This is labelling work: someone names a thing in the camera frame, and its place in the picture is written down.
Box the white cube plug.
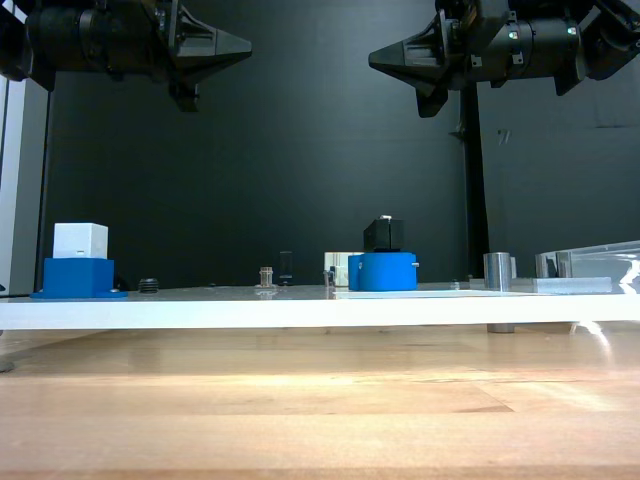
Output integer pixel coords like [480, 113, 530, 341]
[53, 222, 110, 261]

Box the blue square socket base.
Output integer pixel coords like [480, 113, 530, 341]
[29, 257, 130, 300]

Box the beige connector housing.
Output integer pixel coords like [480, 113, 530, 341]
[323, 252, 351, 288]

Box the black connector block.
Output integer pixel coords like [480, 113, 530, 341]
[362, 215, 404, 252]

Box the clear plastic tub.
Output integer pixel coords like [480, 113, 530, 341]
[533, 239, 640, 301]

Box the large steel cylinder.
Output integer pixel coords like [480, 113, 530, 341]
[482, 252, 511, 291]

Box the blue round holder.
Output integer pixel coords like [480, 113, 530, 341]
[348, 252, 420, 292]

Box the grey cylinder holder block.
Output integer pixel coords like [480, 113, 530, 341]
[469, 276, 612, 295]

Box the white plastic board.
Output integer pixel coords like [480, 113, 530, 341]
[0, 283, 640, 332]

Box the black aluminium frame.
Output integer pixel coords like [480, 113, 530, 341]
[452, 82, 490, 282]

